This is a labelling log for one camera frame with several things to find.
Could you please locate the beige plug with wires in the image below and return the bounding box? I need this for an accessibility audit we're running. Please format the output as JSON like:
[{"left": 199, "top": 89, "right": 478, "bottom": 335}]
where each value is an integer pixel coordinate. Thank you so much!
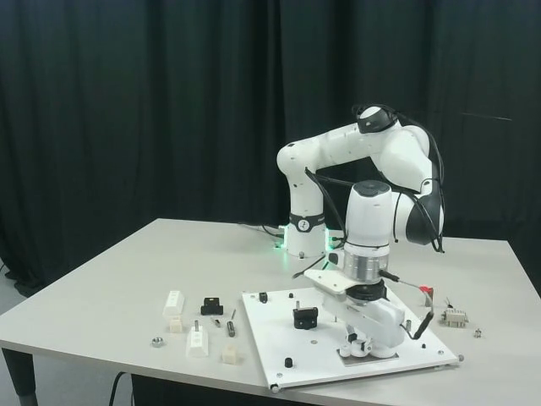
[{"left": 440, "top": 295, "right": 463, "bottom": 330}]

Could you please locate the white square hole holder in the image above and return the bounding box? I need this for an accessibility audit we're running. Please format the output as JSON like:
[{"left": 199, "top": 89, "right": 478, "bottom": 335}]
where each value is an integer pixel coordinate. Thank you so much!
[{"left": 219, "top": 343, "right": 245, "bottom": 365}]

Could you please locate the flat white mounting plate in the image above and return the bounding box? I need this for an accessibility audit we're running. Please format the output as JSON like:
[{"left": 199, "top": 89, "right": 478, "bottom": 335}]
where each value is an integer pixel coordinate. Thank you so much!
[{"left": 303, "top": 267, "right": 369, "bottom": 296}]

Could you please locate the thin black rod on wire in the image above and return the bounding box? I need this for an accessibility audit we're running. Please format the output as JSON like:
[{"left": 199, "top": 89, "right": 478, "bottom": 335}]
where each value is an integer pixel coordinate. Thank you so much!
[{"left": 382, "top": 272, "right": 435, "bottom": 341}]

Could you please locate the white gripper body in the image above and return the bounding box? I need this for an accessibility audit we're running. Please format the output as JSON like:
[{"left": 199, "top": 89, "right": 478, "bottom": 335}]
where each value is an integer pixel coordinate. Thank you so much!
[{"left": 323, "top": 294, "right": 407, "bottom": 359}]

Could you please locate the long white holder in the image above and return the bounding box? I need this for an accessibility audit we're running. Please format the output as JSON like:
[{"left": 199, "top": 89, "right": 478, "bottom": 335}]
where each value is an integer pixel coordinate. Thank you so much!
[{"left": 161, "top": 288, "right": 188, "bottom": 317}]

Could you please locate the dark table leg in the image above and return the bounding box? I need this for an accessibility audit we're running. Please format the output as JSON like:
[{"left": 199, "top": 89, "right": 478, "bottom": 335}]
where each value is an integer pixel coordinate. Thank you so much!
[{"left": 0, "top": 347, "right": 38, "bottom": 406}]

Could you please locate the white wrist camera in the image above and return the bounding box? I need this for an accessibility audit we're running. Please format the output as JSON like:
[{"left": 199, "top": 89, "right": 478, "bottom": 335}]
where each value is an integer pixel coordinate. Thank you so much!
[{"left": 324, "top": 248, "right": 347, "bottom": 268}]

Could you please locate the white holder with peg hole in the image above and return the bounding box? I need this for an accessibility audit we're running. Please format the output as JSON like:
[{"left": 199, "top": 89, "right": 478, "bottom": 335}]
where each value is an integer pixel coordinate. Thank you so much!
[{"left": 184, "top": 330, "right": 209, "bottom": 359}]

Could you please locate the black box under table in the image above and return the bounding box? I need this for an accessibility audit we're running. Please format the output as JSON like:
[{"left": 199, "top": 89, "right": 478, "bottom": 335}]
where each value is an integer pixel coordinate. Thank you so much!
[{"left": 129, "top": 372, "right": 274, "bottom": 406}]

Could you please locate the black D-SUB plug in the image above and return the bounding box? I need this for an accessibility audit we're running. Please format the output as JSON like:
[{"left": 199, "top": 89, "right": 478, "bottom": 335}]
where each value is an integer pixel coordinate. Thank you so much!
[{"left": 199, "top": 296, "right": 226, "bottom": 316}]

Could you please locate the black base cable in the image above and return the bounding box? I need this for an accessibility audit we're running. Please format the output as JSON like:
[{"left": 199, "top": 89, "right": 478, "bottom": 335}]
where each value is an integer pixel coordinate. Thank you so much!
[{"left": 238, "top": 221, "right": 289, "bottom": 239}]

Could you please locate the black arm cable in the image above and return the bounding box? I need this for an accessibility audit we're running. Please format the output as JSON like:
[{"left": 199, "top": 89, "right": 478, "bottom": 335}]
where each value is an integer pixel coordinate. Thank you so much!
[{"left": 303, "top": 107, "right": 447, "bottom": 255}]

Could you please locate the black camera cable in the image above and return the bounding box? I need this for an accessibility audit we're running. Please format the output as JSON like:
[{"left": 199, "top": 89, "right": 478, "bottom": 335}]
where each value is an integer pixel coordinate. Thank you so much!
[{"left": 292, "top": 251, "right": 336, "bottom": 280}]

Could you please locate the black curtain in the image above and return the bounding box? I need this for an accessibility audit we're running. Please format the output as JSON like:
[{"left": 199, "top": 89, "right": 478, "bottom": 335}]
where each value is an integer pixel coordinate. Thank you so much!
[{"left": 0, "top": 0, "right": 541, "bottom": 294}]

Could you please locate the white task board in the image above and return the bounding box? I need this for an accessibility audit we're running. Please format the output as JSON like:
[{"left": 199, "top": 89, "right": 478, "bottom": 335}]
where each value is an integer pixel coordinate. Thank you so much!
[{"left": 240, "top": 286, "right": 460, "bottom": 380}]

